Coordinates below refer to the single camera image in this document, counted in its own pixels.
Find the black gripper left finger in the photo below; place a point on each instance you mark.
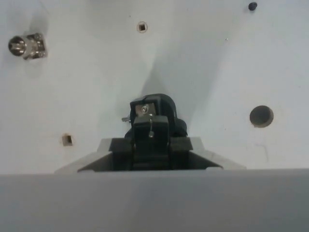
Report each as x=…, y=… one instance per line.
x=120, y=149

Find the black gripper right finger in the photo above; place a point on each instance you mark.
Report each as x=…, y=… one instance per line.
x=181, y=149

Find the black D-SUB plug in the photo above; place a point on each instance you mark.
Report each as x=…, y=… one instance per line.
x=144, y=128

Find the white task board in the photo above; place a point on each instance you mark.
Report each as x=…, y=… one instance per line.
x=205, y=60

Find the metal BNC plug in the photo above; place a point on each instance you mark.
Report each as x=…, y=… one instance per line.
x=18, y=46

